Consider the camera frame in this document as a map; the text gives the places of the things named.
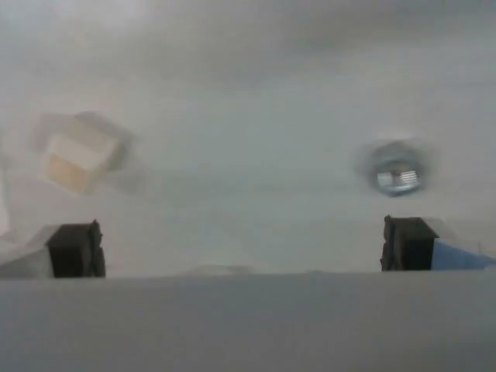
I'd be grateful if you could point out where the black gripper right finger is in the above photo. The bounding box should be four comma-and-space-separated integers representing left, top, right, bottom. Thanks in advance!
381, 215, 496, 272

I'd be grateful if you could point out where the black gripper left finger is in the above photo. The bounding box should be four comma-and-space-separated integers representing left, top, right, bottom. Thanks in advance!
0, 219, 106, 279

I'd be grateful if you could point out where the metal hex nut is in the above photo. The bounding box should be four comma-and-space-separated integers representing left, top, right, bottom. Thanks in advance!
356, 138, 432, 199

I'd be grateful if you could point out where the small white holder block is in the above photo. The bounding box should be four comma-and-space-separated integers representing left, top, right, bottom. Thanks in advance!
31, 111, 136, 198

